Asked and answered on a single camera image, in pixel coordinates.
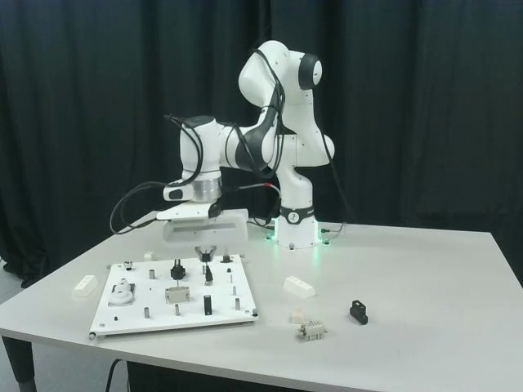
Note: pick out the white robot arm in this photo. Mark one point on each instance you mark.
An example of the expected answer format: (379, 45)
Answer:
(294, 175)

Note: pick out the metal round peg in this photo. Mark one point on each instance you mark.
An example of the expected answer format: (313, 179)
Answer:
(152, 273)
(145, 313)
(176, 309)

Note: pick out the black curtain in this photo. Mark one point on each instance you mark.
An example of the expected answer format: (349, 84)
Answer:
(81, 102)

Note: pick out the flat white mounting plate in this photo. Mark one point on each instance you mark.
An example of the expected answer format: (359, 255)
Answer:
(184, 212)

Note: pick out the black bolt knob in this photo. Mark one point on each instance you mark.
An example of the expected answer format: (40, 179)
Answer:
(177, 271)

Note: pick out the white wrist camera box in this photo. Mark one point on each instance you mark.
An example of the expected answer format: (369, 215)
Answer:
(177, 192)

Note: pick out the small white holder block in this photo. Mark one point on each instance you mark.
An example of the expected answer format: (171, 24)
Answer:
(149, 256)
(297, 316)

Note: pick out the metal BNC plug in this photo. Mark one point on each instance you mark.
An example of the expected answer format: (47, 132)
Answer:
(225, 258)

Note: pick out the grey waterproof plug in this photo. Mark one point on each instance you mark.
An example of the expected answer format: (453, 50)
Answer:
(309, 329)

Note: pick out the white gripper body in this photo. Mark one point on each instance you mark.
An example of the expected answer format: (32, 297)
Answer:
(204, 234)

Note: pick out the white large gear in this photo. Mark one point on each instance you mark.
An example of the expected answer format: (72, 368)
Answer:
(118, 299)

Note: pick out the black USB plug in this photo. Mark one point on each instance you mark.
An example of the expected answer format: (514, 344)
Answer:
(208, 275)

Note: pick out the black D-SUB plug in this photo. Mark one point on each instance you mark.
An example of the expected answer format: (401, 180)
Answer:
(359, 313)

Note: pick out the white long peg holder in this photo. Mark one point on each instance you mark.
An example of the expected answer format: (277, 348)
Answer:
(299, 287)
(84, 288)

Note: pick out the black table leg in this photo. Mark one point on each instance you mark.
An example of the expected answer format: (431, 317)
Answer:
(18, 363)

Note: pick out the white task board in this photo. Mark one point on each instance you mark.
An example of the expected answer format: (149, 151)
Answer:
(175, 322)

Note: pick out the white medium gear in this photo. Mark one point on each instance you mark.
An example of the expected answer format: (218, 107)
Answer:
(122, 283)

